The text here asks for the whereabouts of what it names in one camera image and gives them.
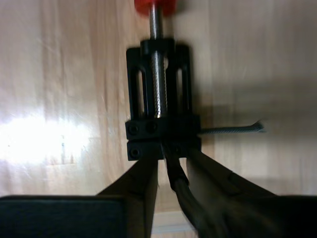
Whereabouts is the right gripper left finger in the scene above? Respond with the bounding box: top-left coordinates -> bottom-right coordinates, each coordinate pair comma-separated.
0,158 -> 159,238

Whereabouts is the black clamp with red knob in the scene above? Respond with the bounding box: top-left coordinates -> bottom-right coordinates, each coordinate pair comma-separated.
125,0 -> 203,162

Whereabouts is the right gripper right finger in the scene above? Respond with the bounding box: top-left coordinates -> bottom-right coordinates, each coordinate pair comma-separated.
186,148 -> 317,238

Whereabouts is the short black cable frayed end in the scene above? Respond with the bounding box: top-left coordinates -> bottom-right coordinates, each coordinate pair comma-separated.
159,119 -> 267,238

